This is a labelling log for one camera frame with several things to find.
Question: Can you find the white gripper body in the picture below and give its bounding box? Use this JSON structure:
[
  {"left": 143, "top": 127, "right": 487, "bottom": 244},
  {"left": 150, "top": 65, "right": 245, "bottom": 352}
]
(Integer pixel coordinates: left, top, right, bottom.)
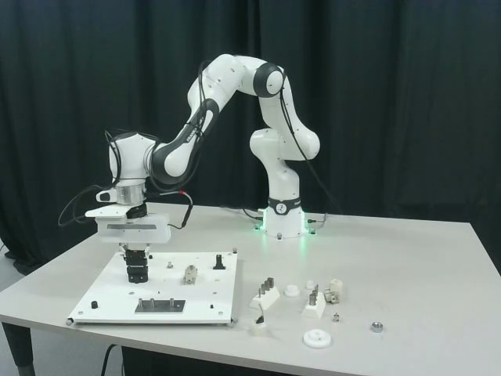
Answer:
[{"left": 96, "top": 214, "right": 172, "bottom": 244}]

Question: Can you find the thin black rod red tag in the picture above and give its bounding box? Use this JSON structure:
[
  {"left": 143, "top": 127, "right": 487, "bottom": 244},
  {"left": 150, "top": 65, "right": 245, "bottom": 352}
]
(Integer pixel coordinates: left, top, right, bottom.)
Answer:
[{"left": 146, "top": 190, "right": 195, "bottom": 230}]

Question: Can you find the white task board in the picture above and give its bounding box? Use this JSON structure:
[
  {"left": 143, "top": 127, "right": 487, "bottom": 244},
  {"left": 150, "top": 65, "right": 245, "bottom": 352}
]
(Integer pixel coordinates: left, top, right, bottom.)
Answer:
[{"left": 66, "top": 250, "right": 240, "bottom": 326}]

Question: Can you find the dark grey table leg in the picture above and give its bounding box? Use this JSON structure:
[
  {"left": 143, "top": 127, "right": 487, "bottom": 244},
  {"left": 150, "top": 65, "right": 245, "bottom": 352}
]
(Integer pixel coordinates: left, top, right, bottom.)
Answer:
[{"left": 2, "top": 313, "right": 32, "bottom": 376}]

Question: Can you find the black curtain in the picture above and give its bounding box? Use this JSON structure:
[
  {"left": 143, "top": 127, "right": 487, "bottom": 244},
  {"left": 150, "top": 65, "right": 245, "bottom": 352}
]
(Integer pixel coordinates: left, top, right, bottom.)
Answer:
[{"left": 0, "top": 0, "right": 501, "bottom": 275}]

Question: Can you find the white square peg holder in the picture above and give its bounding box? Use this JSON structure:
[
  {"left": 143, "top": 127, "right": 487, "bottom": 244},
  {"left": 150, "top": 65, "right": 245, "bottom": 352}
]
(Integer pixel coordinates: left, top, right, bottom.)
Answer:
[{"left": 300, "top": 297, "right": 326, "bottom": 320}]

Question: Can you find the white large gear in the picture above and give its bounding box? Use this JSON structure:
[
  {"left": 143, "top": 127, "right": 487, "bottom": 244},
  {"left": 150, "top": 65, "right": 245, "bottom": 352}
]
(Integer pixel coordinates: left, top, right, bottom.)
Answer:
[{"left": 302, "top": 329, "right": 331, "bottom": 349}]

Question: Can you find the black looped wrist cable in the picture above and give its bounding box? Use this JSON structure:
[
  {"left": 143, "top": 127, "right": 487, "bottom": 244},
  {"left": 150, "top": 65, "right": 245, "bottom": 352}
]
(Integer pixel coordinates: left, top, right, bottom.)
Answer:
[{"left": 57, "top": 130, "right": 123, "bottom": 229}]

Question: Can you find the black power cable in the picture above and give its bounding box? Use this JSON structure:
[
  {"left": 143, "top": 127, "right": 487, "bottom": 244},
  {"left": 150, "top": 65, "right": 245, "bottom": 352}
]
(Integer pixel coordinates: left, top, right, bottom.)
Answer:
[{"left": 221, "top": 204, "right": 267, "bottom": 220}]

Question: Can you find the black floor cable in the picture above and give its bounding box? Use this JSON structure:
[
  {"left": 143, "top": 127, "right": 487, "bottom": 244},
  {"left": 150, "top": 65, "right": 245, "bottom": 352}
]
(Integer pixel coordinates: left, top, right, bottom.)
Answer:
[{"left": 102, "top": 343, "right": 123, "bottom": 376}]

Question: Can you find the black long arm cable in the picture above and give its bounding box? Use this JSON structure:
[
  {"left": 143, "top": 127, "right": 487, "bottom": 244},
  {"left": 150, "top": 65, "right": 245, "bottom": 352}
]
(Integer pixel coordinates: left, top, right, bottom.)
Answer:
[{"left": 196, "top": 58, "right": 344, "bottom": 215}]

